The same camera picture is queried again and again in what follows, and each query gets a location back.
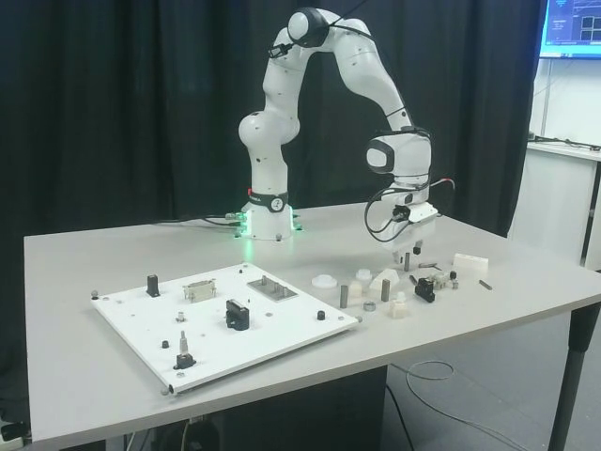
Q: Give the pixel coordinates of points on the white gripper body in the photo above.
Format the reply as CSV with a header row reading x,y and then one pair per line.
x,y
415,230

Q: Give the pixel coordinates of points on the grey Ethernet plug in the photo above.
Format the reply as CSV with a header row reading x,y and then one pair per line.
x,y
183,345

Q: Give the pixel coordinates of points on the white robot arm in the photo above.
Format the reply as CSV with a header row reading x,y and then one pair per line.
x,y
277,141

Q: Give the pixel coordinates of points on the slim metal round peg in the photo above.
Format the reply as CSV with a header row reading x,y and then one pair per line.
x,y
406,263

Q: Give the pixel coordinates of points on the flat grey metal peg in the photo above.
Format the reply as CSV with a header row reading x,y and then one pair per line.
x,y
429,264

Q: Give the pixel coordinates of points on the long white holder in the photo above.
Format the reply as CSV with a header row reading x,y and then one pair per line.
x,y
382,276
470,262

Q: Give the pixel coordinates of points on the metal square peg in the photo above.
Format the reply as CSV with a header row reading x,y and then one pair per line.
x,y
385,290

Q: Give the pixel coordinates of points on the white medium gear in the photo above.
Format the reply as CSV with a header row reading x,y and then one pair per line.
x,y
363,274

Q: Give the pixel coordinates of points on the beige waterproof plug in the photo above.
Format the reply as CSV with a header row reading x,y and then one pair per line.
x,y
439,279

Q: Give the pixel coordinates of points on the black D-SUB plug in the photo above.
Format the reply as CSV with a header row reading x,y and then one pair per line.
x,y
425,289

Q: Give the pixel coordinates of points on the black USB plug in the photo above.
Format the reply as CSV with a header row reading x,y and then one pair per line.
x,y
454,278

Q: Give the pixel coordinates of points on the small white peg holder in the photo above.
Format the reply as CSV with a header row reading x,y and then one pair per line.
x,y
357,288
397,310

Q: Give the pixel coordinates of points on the metal bolt nut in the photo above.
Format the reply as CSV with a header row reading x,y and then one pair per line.
x,y
369,306

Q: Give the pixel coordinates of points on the thick metal round peg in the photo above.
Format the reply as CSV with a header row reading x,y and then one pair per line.
x,y
343,296

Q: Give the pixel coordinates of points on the white large gear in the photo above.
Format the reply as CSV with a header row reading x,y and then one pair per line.
x,y
324,281

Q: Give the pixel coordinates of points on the small dark metal peg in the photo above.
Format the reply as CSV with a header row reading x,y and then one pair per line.
x,y
485,284

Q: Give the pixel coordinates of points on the black table leg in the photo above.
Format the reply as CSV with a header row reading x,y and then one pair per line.
x,y
569,376

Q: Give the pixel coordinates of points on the white task board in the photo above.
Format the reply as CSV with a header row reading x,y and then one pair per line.
x,y
211,343

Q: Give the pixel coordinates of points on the blue screen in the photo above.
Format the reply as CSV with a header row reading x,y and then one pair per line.
x,y
575,28

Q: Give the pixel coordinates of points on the black curtain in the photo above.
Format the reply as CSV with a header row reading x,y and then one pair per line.
x,y
117,117

